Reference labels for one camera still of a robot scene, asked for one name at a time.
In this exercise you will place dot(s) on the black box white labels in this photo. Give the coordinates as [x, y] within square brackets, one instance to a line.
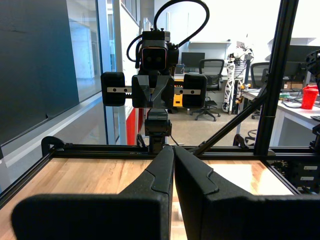
[295, 180]

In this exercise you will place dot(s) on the black metal frame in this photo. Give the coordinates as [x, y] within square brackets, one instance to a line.
[100, 150]

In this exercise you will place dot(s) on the black mesh office chair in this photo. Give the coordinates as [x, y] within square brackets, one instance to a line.
[211, 75]
[257, 75]

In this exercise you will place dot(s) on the white desk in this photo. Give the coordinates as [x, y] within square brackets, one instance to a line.
[292, 113]

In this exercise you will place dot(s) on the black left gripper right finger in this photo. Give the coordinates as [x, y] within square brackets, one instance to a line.
[237, 217]

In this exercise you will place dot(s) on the black perforated metal bracket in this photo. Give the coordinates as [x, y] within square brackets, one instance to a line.
[313, 60]

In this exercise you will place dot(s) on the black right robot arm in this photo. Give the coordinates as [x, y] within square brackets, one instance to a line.
[158, 127]

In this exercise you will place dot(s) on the black computer monitor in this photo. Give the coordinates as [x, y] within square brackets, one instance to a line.
[297, 53]
[192, 60]

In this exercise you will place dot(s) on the red plastic container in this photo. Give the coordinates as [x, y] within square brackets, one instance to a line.
[310, 98]

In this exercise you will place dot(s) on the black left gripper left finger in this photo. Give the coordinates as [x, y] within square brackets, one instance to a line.
[100, 217]

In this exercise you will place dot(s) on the red cabinet panel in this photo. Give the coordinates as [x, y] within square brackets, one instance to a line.
[131, 125]

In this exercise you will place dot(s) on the white lattice stand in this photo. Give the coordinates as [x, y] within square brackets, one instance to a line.
[228, 87]

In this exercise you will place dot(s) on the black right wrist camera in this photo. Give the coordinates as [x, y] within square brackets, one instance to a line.
[154, 58]

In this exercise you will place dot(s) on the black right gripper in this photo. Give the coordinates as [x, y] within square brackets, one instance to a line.
[112, 80]

